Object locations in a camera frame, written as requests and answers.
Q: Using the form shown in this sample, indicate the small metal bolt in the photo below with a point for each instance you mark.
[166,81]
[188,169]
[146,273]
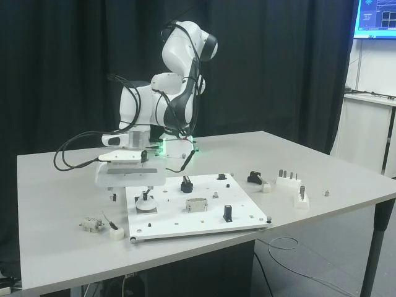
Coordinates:
[326,193]

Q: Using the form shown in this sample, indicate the white task board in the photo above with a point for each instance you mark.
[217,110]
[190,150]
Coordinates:
[185,222]

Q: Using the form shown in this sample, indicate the flat white mounting plate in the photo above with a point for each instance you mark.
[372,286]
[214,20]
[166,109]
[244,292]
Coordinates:
[120,157]

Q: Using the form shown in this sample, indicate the beige waterproof plug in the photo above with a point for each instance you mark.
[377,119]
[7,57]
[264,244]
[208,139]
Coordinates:
[88,224]

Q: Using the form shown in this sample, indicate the white cabinet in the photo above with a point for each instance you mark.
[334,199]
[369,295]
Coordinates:
[365,133]

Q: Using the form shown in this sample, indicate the blue screen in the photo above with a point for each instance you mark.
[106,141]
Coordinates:
[376,18]

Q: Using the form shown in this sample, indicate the white round peg holder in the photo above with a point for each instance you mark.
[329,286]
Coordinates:
[301,202]

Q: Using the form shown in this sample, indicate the white square peg holder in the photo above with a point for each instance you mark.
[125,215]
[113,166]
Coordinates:
[287,182]

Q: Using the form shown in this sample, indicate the black table leg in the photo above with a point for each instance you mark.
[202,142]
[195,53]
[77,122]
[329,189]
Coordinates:
[376,247]

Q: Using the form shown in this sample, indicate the large metal square peg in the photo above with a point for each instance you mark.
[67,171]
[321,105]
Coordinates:
[281,173]

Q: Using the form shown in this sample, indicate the metal BNC plug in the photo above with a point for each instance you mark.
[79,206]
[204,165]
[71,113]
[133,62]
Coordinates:
[215,195]

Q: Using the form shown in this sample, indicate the black curtain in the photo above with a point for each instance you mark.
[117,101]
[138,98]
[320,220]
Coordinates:
[46,62]

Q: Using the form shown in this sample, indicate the small white plug holder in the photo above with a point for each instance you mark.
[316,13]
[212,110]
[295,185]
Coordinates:
[266,188]
[117,234]

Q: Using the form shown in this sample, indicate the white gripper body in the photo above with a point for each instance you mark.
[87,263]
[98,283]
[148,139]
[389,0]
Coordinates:
[130,176]

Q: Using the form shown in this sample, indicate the white large gear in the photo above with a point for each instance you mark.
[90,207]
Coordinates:
[144,205]

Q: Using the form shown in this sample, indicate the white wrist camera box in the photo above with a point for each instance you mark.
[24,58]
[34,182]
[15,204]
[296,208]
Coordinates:
[108,140]

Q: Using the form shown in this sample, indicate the large metal round peg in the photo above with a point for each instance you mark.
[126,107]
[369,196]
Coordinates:
[302,188]

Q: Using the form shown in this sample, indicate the black Ethernet plug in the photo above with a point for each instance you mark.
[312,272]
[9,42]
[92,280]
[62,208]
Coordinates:
[114,226]

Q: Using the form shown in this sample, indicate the silver USB plug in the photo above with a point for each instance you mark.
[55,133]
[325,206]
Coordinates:
[263,181]

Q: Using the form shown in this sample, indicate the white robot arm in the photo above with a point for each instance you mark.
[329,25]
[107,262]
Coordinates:
[179,52]

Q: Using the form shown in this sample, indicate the white power strip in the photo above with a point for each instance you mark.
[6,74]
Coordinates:
[7,289]

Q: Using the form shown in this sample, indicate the medium metal square peg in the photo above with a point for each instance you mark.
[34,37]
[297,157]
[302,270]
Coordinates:
[286,174]

